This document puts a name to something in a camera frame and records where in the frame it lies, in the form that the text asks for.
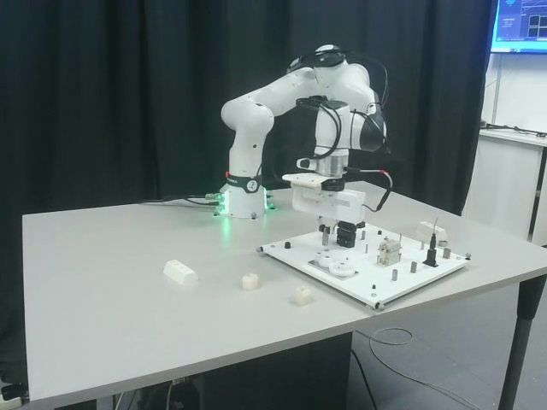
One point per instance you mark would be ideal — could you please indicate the white large gear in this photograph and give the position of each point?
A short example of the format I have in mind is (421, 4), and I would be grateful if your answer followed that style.
(342, 270)

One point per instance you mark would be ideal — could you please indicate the white cabinet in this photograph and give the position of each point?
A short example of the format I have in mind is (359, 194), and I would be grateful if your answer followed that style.
(508, 183)

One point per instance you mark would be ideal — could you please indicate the black table leg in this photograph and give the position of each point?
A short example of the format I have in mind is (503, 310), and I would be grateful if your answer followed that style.
(521, 341)

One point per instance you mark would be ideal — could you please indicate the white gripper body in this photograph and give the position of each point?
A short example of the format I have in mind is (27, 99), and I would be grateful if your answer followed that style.
(337, 204)

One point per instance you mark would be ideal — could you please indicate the black upright plug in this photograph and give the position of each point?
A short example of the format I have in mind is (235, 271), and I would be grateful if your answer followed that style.
(431, 254)

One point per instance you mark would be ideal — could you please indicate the white task board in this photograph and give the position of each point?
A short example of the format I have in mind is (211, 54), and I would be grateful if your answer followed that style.
(419, 279)

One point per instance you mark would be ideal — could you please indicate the black stepped plug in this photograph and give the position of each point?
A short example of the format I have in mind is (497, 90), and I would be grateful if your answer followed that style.
(346, 235)

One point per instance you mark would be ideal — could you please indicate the white medium gear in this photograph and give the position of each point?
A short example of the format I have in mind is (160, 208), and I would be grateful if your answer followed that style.
(325, 260)

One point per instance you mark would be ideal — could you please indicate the blue screen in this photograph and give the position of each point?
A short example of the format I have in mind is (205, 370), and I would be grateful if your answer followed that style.
(521, 25)

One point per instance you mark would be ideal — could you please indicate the small white plug holder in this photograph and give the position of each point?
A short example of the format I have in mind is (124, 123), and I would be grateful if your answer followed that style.
(251, 283)
(303, 295)

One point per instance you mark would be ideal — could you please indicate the white peg holder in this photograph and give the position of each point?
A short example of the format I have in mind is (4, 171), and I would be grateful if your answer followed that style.
(179, 272)
(431, 230)

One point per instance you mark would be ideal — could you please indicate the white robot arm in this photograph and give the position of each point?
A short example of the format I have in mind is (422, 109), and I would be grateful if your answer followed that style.
(248, 115)

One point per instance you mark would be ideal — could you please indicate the black curtains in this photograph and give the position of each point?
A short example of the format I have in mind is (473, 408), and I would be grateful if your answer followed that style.
(128, 85)

